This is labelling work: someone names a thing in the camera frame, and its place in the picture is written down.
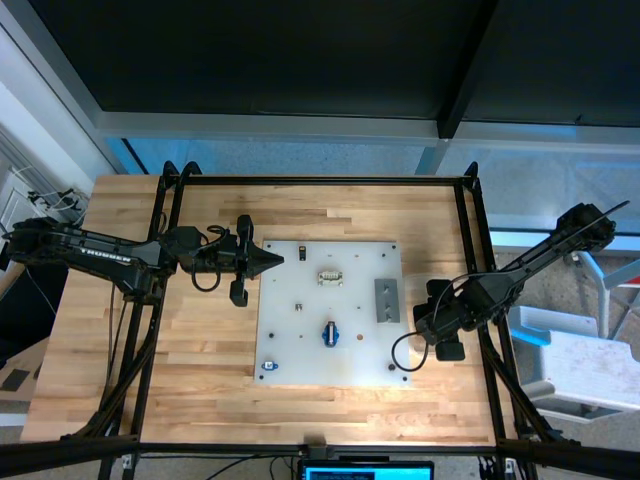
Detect small grey camera bracket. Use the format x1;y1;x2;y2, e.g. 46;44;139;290
302;434;335;460

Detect black power adapter cables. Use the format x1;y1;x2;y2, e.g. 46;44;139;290
27;187;86;214

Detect white step stool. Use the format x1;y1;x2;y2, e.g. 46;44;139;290
508;303;640;426

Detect black case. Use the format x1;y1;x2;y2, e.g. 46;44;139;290
0;262;69;371

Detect white tube frame chair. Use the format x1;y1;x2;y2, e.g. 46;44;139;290
574;247;640;346

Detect black metal frame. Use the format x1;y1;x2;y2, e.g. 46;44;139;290
0;159;640;480

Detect grey bar holder block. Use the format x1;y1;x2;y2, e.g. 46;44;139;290
373;278;401;324

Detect cardboard box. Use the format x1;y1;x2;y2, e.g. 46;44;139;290
0;337;51;416

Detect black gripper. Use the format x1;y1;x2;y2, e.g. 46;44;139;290
220;214;285;308
425;279;466;363

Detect laptop with blue screen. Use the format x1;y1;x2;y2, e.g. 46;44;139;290
298;459;435;480

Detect white task board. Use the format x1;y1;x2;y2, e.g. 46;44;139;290
254;239;414;387

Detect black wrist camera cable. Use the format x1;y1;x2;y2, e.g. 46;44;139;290
391;329;428;373
190;269;223;294

